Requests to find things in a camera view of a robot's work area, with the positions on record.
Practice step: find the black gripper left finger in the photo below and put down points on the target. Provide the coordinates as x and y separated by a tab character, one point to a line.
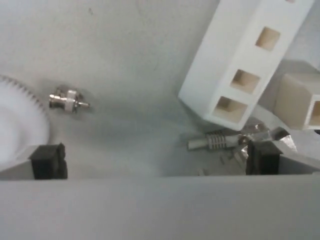
47	162

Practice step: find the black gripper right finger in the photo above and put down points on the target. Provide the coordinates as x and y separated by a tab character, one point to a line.
262	160

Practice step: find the metal BNC plug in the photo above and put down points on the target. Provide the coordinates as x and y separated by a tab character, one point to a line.
66	101

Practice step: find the white holder with square holes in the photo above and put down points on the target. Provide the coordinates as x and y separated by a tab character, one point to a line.
225	75

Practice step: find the grey Ethernet plug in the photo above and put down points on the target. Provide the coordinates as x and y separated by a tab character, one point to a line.
215	140

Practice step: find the cream small holder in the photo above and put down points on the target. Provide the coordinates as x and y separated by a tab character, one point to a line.
295	100

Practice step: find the white large gear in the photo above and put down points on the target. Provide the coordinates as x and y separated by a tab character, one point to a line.
20	125

